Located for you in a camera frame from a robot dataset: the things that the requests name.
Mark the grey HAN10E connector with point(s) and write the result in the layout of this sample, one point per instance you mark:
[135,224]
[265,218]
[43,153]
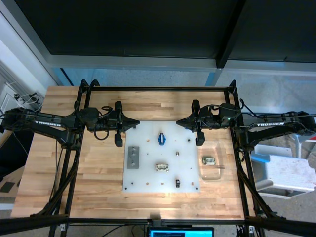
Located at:
[208,161]

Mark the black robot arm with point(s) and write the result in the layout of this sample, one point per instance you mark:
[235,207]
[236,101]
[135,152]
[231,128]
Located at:
[269,124]
[49,123]

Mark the black table camera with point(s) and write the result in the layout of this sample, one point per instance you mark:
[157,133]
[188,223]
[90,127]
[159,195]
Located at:
[156,219]

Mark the grey metal plate with pegs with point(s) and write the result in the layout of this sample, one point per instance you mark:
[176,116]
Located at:
[133,159]

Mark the pale blue plastic stool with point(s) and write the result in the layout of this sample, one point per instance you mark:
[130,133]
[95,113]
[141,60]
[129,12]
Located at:
[298,143]

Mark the grey HAN10E hub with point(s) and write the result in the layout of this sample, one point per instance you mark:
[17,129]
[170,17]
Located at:
[162,168]

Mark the blue clamp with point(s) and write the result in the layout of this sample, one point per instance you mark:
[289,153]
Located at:
[161,139]

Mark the black upright post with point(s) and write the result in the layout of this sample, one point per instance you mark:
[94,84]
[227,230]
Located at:
[227,44]

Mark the white step stool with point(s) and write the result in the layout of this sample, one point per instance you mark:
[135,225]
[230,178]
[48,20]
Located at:
[288,170]

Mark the brown cardboard sheet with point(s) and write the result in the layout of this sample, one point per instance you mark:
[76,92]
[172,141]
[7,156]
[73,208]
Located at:
[12,177]

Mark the black metal frame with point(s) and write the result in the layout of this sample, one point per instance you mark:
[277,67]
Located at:
[111,221]

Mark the blue laptop screen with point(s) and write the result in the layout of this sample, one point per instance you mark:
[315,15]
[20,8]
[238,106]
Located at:
[180,233]

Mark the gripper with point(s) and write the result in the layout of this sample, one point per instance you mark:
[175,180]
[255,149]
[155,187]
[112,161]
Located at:
[111,122]
[207,121]

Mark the white plastic board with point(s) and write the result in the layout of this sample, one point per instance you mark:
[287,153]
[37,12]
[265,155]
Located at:
[148,172]

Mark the black socket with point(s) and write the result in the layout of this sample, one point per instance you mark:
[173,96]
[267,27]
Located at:
[177,183]

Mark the clear plastic tub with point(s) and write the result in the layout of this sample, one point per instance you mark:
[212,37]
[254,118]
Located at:
[212,172]

